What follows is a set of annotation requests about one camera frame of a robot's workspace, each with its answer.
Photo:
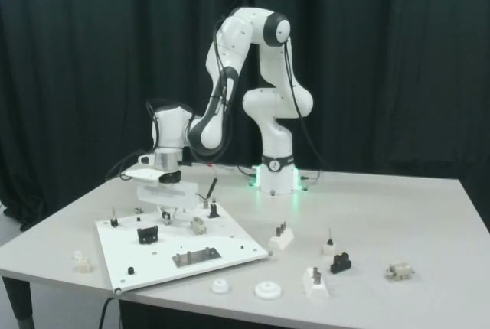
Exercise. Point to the white square peg holder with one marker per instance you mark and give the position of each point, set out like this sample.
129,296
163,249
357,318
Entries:
280,242

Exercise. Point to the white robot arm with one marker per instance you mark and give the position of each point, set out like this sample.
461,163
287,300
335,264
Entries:
275,134

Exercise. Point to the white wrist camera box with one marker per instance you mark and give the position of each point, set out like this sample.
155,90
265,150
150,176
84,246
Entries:
145,159

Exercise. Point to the white large gear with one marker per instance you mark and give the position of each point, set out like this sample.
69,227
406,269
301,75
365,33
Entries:
268,290

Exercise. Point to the flat white mounting plate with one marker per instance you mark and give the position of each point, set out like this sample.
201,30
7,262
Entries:
143,176

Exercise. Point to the beige metal connector plug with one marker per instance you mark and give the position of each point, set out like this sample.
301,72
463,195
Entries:
400,271

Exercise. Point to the small white plug holder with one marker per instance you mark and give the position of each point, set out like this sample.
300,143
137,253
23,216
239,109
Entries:
329,249

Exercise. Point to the dark grey table leg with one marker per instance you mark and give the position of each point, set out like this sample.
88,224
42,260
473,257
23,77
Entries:
17,302

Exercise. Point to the black curtain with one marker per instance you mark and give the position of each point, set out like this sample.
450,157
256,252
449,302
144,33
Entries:
76,38

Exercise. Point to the white round peg holder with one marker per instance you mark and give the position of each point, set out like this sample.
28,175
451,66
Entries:
317,288

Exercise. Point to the white medium gear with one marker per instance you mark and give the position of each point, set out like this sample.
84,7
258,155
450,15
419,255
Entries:
220,286

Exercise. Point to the black D-SUB plug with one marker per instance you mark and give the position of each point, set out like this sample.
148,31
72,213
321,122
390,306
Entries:
340,264

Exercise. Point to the white task board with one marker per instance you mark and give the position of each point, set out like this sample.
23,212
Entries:
115,256

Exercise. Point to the metal bolt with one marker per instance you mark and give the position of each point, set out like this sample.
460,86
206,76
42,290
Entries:
113,214

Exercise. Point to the white cube holder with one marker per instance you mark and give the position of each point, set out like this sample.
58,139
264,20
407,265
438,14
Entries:
85,266

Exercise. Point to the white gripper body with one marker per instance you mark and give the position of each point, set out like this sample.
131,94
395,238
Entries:
172,195

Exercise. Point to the metal round peg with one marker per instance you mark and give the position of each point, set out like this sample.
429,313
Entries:
316,274

